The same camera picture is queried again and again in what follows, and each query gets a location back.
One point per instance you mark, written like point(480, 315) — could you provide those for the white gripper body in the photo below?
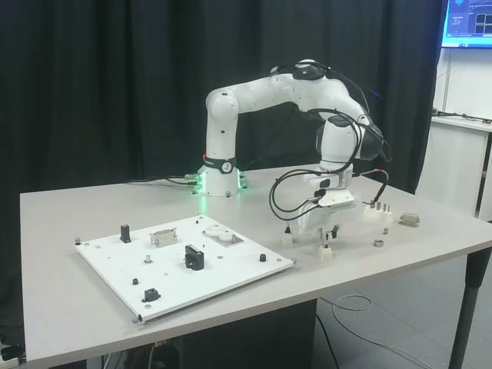
point(311, 221)

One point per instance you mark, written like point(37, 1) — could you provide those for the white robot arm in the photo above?
point(253, 92)

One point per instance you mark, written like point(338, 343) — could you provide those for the white medium gear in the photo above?
point(227, 238)

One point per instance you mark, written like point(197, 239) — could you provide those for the white large gear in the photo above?
point(212, 231)

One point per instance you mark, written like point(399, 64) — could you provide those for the small white plug holder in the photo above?
point(324, 253)
point(288, 240)

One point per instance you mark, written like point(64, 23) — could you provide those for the white round peg holder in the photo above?
point(374, 217)

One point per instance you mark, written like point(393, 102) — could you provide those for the metal BNC plug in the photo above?
point(379, 243)

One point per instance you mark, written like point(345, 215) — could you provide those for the grey waterproof plug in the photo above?
point(409, 218)

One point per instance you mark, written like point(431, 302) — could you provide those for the black equipment box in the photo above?
point(238, 338)

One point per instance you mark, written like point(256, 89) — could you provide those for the white cabinet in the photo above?
point(453, 165)

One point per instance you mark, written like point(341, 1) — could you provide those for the black table leg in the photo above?
point(467, 307)

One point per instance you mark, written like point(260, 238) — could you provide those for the white task board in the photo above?
point(115, 276)

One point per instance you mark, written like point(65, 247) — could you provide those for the blue screen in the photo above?
point(469, 23)

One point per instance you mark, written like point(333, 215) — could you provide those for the black curtain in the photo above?
point(77, 77)

